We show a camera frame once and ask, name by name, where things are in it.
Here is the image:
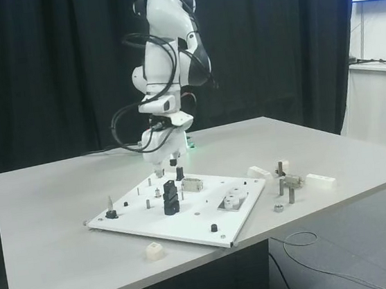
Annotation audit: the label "white large gear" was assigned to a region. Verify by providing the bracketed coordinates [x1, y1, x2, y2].
[227, 186, 249, 200]

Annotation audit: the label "white task board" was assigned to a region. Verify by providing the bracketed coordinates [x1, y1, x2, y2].
[78, 159, 273, 265]

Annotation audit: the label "black curtain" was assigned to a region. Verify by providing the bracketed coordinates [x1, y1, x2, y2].
[0, 0, 371, 181]

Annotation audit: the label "metal plug with holder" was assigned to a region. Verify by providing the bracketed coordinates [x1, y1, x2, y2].
[283, 173, 306, 191]

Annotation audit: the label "black cable on cabinet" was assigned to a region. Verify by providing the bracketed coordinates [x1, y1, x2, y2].
[348, 53, 386, 73]

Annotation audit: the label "white cube holder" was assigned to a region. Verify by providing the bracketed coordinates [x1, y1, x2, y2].
[276, 158, 292, 176]

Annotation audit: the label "white medium gear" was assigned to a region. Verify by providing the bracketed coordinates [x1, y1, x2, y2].
[225, 193, 243, 207]

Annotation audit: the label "grey floor cable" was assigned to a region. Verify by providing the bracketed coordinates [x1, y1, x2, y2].
[266, 222, 386, 289]

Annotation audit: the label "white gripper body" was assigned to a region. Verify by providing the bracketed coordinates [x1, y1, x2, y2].
[139, 125, 186, 161]

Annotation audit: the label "long white holder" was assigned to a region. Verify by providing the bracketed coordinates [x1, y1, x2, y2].
[304, 170, 338, 192]

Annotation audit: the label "black base cables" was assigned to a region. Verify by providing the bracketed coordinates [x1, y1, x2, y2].
[88, 140, 146, 159]

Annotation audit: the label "small white square holder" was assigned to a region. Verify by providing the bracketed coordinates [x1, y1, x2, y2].
[141, 240, 166, 263]

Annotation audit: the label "white block holder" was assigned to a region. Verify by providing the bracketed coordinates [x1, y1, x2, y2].
[246, 164, 274, 183]

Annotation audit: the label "black D-SUB plug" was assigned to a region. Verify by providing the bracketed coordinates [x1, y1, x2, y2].
[161, 179, 182, 216]

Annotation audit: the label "white cabinet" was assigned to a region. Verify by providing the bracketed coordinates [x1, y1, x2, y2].
[336, 58, 386, 161]

